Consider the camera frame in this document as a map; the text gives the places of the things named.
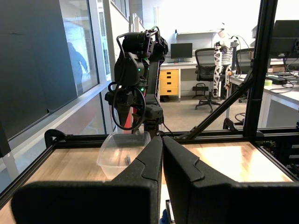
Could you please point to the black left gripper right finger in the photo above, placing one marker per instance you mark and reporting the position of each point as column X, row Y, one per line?
column 222, row 203

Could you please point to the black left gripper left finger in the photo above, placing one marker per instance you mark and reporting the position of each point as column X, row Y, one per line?
column 93, row 203

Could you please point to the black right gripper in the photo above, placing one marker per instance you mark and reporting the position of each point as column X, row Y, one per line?
column 126, row 98

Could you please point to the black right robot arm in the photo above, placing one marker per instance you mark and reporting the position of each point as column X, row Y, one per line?
column 154, row 70

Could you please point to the clear plastic tub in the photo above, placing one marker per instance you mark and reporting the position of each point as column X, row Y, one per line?
column 109, row 161

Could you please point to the yellow drawer cabinet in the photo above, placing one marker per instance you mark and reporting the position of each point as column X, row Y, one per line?
column 169, row 81

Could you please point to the white plastic board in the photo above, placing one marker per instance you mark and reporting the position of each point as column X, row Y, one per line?
column 164, row 196

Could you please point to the person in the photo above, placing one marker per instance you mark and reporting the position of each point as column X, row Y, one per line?
column 76, row 67

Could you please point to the black computer monitor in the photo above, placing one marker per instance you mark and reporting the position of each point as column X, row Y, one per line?
column 181, row 50

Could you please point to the black office chair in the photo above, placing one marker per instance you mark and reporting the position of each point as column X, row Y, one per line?
column 205, row 70
column 243, row 60

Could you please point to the white humanoid robot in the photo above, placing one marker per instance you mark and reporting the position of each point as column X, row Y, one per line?
column 220, row 60

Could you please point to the green tape roll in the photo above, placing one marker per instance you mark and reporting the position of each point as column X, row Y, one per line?
column 268, row 82

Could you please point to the large black monitor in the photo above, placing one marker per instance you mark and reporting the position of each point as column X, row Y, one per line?
column 286, row 37

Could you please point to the black metal frame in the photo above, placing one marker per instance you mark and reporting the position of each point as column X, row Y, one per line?
column 259, row 70

